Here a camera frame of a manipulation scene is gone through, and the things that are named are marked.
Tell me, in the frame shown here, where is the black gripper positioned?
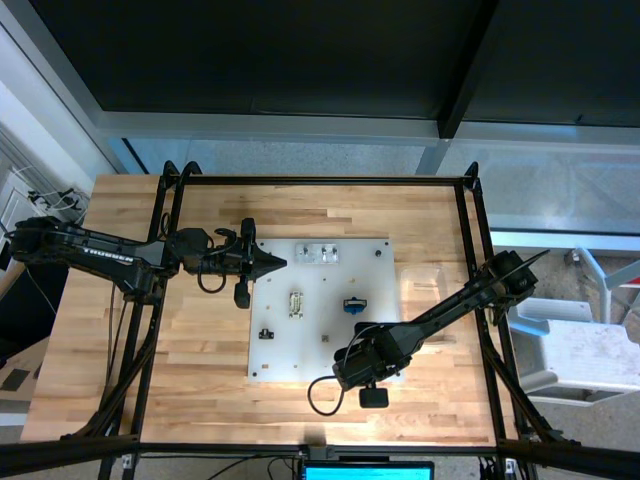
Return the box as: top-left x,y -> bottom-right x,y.
205,217 -> 289,309
354,323 -> 402,409

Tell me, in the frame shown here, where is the blue laptop screen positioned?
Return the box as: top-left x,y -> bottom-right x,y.
298,459 -> 435,480

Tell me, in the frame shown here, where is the brown cardboard box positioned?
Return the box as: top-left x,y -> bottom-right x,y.
0,337 -> 51,401

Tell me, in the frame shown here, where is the grey metal chair frame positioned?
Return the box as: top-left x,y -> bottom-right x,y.
564,247 -> 640,324

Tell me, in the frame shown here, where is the white board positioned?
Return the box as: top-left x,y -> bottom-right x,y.
247,237 -> 405,385

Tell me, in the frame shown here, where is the small black fixed camera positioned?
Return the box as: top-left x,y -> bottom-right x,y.
303,433 -> 335,461

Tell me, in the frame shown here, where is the white and black cable bundle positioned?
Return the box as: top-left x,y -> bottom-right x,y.
27,187 -> 86,212

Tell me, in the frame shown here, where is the white plastic stool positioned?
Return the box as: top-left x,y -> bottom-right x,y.
509,297 -> 640,405

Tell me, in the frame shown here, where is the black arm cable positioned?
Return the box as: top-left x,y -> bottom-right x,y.
196,268 -> 227,295
306,327 -> 362,417

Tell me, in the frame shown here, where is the black metal frame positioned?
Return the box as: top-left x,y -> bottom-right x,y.
0,159 -> 640,480

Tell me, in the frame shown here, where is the clear plastic tub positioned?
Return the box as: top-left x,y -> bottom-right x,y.
398,263 -> 459,347

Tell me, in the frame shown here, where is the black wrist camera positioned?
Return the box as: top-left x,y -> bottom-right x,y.
333,344 -> 375,392

